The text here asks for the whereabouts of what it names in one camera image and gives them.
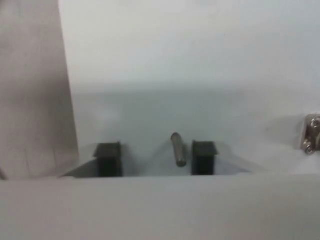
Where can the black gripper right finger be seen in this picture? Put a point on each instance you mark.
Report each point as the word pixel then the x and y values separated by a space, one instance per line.
pixel 203 157

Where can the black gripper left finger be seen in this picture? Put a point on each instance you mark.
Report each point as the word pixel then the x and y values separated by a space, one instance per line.
pixel 107 160

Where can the metal rectangular socket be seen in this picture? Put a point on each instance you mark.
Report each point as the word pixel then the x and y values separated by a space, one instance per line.
pixel 311 135

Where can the white task board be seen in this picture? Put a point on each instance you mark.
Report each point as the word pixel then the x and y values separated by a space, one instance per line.
pixel 175 75

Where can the thin metal round peg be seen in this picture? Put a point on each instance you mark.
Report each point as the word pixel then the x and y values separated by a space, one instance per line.
pixel 178 150

